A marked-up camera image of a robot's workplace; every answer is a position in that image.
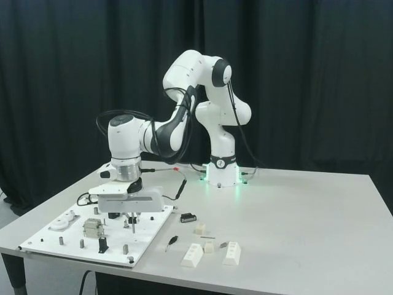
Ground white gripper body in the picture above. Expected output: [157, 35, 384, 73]
[98, 187, 164, 214]

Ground long white peg holder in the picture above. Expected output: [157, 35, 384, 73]
[181, 242, 204, 268]
[222, 241, 242, 266]

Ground metal waterproof plug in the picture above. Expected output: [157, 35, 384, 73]
[81, 218, 101, 240]

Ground white task board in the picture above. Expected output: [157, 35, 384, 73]
[18, 196, 176, 267]

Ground white large gear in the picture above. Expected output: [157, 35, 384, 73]
[50, 218, 71, 232]

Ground black table leg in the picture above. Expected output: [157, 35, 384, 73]
[0, 251, 26, 295]

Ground black curtains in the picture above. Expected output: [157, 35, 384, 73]
[0, 0, 393, 210]

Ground thin black rod on wire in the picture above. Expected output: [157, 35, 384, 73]
[139, 167, 189, 201]

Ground black cable under table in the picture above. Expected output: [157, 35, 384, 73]
[81, 269, 96, 295]

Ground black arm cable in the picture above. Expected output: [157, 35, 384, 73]
[95, 66, 260, 182]

